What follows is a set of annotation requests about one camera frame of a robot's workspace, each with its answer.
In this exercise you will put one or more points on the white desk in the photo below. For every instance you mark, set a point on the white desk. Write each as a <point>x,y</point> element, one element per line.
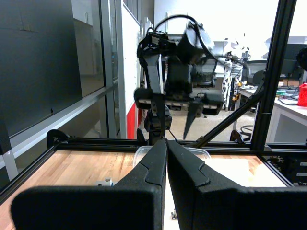
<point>287,112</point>

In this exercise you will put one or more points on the black slotted box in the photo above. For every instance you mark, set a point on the black slotted box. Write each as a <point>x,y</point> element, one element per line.
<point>287,167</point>

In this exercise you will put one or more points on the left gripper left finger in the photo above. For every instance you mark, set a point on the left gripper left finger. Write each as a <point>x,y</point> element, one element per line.
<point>96,208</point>

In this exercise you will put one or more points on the black corner bracket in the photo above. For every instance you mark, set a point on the black corner bracket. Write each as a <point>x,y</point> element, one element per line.
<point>239,137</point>
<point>56,137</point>

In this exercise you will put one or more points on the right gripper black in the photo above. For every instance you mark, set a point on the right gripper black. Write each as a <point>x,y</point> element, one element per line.
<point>178,83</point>

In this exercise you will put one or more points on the clear plastic tub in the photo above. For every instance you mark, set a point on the clear plastic tub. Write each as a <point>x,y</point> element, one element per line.
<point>140,155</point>

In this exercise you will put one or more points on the white taskboard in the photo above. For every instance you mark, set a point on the white taskboard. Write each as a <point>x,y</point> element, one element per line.
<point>169,198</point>

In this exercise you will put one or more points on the red container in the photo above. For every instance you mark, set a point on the red container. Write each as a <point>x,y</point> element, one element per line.
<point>302,95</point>

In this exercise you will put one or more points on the black frame side rail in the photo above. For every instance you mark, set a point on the black frame side rail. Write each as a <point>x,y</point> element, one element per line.
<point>28,170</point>

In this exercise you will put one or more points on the grey frame leg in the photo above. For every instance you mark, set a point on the grey frame leg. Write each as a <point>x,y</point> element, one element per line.
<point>10,165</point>

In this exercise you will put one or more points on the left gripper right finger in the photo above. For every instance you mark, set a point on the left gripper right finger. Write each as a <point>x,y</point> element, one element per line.
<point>239,210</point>

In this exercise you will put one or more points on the grey aluminium wall rail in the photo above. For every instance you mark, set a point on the grey aluminium wall rail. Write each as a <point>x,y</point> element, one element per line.
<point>60,115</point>

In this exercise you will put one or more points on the black frame upright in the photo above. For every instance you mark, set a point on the black frame upright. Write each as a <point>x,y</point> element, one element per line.
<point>275,60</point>

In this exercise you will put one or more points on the white red partition panel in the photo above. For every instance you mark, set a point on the white red partition panel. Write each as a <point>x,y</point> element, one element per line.
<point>130,72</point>

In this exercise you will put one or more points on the black computer monitor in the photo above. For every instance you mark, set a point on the black computer monitor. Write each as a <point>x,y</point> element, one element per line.
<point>290,64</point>

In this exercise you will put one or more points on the black diagonal frame brace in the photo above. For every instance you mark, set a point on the black diagonal frame brace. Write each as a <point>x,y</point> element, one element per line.
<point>227,119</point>

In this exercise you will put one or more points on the small steel screw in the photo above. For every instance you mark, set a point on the small steel screw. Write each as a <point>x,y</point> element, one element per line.
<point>174,215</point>

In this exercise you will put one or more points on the white lattice structure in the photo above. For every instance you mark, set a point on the white lattice structure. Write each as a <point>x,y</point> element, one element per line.
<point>227,83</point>

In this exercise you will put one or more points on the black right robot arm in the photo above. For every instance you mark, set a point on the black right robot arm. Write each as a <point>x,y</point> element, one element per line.
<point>192,45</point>

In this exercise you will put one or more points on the black frame cross rail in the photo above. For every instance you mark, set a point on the black frame cross rail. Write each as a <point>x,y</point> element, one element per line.
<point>108,142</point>

